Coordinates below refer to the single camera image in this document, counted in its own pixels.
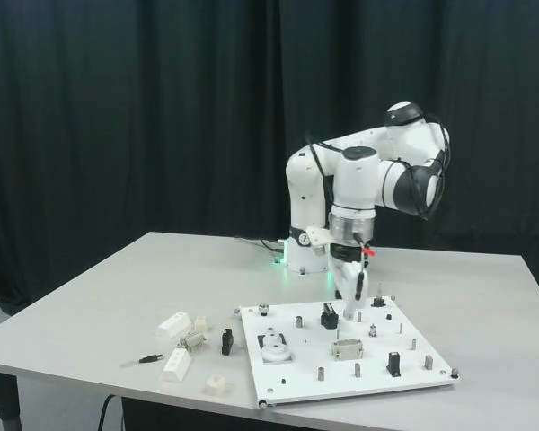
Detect white task board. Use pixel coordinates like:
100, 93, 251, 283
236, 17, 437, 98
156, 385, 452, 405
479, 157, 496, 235
235, 294, 460, 399

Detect black cable under table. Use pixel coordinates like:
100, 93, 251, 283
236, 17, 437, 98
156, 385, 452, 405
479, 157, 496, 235
99, 393, 120, 431

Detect flat white mounting plate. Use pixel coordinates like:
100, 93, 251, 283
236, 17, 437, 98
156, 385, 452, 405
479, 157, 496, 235
307, 227, 333, 247

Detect white large gear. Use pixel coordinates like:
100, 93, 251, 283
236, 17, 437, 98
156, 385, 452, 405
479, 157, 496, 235
261, 343, 294, 364

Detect black base cable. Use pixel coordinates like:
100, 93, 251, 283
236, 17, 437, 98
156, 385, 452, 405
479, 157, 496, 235
237, 235, 285, 255

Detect black curtain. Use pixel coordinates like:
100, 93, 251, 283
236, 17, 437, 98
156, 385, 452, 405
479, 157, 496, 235
0, 0, 539, 311

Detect black D-SUB plug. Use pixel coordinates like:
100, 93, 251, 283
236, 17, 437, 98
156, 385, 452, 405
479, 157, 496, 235
319, 303, 340, 331

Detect black table leg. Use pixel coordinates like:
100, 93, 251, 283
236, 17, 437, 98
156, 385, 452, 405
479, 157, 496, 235
0, 370, 20, 431

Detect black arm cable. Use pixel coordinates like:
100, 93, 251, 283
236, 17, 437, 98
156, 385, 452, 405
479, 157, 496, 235
305, 114, 453, 221

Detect black under-table panel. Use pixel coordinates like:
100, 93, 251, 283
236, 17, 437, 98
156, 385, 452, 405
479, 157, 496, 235
121, 394, 539, 431

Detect thin black rod on wire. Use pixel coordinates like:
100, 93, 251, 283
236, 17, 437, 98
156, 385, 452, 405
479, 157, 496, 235
352, 233, 378, 303

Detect silver flange ring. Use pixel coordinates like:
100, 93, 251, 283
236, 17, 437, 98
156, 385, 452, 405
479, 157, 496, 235
328, 213, 376, 239

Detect white holder with holes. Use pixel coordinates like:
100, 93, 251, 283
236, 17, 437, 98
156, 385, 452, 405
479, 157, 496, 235
161, 348, 193, 383
155, 312, 194, 346

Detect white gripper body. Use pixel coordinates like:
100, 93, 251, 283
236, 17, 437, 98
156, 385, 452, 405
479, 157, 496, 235
331, 259, 368, 311

